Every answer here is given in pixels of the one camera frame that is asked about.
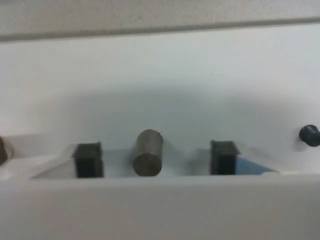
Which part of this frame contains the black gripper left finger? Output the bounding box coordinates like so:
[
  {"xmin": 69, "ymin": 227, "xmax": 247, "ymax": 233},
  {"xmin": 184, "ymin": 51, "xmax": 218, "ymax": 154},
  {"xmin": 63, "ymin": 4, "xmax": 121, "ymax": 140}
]
[{"xmin": 30, "ymin": 141, "xmax": 105, "ymax": 180}]

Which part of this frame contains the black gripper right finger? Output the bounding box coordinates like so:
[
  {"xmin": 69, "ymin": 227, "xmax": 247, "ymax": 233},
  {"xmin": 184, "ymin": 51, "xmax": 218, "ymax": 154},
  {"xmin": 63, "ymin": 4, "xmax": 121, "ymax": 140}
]
[{"xmin": 209, "ymin": 139, "xmax": 280, "ymax": 176}]

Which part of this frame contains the thick metal round peg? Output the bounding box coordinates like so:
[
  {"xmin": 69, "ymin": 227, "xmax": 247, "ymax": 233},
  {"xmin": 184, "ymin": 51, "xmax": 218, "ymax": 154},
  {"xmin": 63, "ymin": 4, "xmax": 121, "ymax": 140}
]
[{"xmin": 132, "ymin": 128, "xmax": 165, "ymax": 177}]

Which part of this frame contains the black tall connector block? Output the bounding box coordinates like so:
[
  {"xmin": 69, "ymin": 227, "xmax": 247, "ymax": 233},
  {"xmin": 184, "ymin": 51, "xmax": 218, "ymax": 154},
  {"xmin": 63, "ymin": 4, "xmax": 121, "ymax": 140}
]
[{"xmin": 298, "ymin": 124, "xmax": 320, "ymax": 148}]

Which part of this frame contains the white task board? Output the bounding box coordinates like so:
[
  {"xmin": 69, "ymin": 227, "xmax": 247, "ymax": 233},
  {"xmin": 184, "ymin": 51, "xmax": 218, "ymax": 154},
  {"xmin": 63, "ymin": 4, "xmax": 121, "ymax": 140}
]
[{"xmin": 0, "ymin": 16, "xmax": 320, "ymax": 180}]

